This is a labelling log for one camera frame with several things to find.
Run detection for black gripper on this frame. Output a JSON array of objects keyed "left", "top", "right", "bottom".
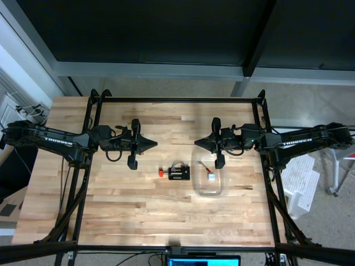
[
  {"left": 115, "top": 119, "right": 159, "bottom": 171},
  {"left": 194, "top": 117, "right": 244, "bottom": 170}
]

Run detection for clear plastic tub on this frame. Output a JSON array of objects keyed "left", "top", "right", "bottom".
[{"left": 191, "top": 151, "right": 229, "bottom": 199}]

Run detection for black clamp with red knob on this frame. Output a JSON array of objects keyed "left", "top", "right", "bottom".
[{"left": 158, "top": 161, "right": 191, "bottom": 181}]

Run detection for screen with blue edge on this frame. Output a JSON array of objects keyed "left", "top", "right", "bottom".
[{"left": 166, "top": 254, "right": 241, "bottom": 266}]

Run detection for grey metal stand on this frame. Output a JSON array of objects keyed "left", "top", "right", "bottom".
[{"left": 323, "top": 146, "right": 355, "bottom": 198}]

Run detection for brown cardboard box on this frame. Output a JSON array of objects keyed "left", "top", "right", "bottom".
[{"left": 0, "top": 185, "right": 28, "bottom": 222}]

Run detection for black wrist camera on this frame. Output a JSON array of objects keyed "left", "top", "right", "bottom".
[{"left": 221, "top": 126, "right": 234, "bottom": 141}]

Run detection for black cable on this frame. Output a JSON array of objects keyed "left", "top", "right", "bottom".
[
  {"left": 220, "top": 142, "right": 245, "bottom": 156},
  {"left": 104, "top": 144, "right": 123, "bottom": 162}
]

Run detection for black aluminium frame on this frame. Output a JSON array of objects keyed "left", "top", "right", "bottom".
[{"left": 0, "top": 88, "right": 355, "bottom": 266}]

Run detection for grey metal partition frame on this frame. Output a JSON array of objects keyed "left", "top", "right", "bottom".
[{"left": 0, "top": 0, "right": 355, "bottom": 98}]

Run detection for small black fixed camera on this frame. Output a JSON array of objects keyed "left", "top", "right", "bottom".
[{"left": 165, "top": 239, "right": 186, "bottom": 254}]

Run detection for tangled black white cables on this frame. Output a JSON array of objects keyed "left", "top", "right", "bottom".
[{"left": 13, "top": 103, "right": 48, "bottom": 119}]

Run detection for black room post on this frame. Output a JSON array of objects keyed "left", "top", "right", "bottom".
[{"left": 242, "top": 0, "right": 278, "bottom": 78}]

